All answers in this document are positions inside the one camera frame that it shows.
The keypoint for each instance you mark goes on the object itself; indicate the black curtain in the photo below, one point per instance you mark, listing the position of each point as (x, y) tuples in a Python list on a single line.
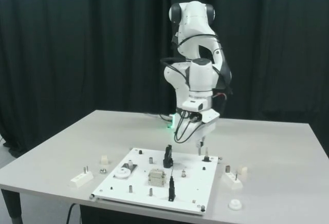
[(77, 54)]

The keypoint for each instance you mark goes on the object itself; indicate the white square-hole peg holder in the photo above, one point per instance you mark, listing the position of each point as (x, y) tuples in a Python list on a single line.
[(232, 183)]

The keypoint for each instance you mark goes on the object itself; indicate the black D-SUB plug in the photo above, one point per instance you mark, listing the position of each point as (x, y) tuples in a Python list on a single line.
[(167, 158)]

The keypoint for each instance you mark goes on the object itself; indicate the large metal square peg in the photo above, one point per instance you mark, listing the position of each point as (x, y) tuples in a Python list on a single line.
[(227, 169)]

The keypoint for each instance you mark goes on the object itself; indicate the metal bolt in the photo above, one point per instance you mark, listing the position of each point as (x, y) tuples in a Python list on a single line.
[(205, 152)]

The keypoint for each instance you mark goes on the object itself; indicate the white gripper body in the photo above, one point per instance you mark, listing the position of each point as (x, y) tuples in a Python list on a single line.
[(200, 130)]

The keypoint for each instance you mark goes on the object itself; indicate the beige waterproof plug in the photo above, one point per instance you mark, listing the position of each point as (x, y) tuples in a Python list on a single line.
[(155, 177)]

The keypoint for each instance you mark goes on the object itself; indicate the metal BNC plug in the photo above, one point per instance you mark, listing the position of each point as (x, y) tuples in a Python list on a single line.
[(183, 173)]

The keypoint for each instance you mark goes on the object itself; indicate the white task board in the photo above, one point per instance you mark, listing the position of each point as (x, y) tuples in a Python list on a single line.
[(144, 201)]

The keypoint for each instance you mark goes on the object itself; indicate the white round-hole peg holder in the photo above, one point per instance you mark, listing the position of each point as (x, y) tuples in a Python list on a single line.
[(81, 180)]

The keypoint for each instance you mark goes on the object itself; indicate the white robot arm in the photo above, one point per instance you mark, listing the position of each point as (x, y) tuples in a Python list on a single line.
[(192, 23)]

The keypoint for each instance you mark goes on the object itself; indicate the metal nut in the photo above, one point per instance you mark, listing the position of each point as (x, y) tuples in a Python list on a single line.
[(102, 170)]

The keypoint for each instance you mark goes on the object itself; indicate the white cube holder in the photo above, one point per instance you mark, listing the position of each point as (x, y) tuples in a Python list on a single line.
[(104, 159), (242, 170)]

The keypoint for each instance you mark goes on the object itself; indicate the white medium gear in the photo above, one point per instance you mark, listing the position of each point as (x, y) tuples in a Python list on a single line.
[(235, 205)]

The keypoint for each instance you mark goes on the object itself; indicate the white large gear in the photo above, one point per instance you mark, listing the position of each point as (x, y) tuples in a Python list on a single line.
[(122, 174)]

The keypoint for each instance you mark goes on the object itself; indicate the white small gear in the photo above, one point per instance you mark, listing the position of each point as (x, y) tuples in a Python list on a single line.
[(131, 162)]

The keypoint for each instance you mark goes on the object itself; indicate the black upright plug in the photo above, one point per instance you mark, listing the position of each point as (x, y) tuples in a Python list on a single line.
[(171, 191)]

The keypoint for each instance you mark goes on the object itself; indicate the dark table leg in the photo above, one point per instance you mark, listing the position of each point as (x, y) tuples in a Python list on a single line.
[(11, 206)]

